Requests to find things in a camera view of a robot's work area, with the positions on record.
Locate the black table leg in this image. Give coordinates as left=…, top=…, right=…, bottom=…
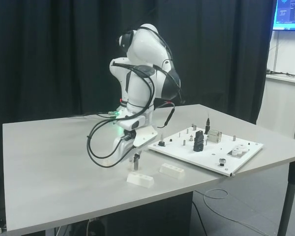
left=277, top=161, right=295, bottom=236

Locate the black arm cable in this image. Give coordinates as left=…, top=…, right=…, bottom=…
left=88, top=62, right=156, bottom=166
left=87, top=26, right=184, bottom=169

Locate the black plug with short cable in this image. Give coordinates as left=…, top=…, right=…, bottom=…
left=204, top=112, right=211, bottom=135

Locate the grey floor cable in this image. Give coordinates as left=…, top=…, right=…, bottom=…
left=203, top=188, right=239, bottom=236

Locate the blue screen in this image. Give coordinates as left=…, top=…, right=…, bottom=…
left=272, top=0, right=295, bottom=31

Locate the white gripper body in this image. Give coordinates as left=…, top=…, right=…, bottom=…
left=112, top=136, right=136, bottom=163

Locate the black curtain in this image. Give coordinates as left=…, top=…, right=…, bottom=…
left=0, top=0, right=277, bottom=222

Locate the grey waterproof plug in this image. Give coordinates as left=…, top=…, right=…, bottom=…
left=207, top=130, right=223, bottom=143

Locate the white task board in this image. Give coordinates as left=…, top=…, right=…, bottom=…
left=147, top=124, right=265, bottom=177

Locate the thin black device cable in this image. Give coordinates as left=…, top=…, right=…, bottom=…
left=265, top=70, right=295, bottom=80

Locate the long white peg holder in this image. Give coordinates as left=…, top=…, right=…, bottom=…
left=126, top=172, right=153, bottom=189
left=159, top=163, right=186, bottom=178

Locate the black D-SUB plug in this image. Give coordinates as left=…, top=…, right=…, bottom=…
left=193, top=131, right=205, bottom=152

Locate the black box under table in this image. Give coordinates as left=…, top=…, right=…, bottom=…
left=45, top=190, right=195, bottom=236

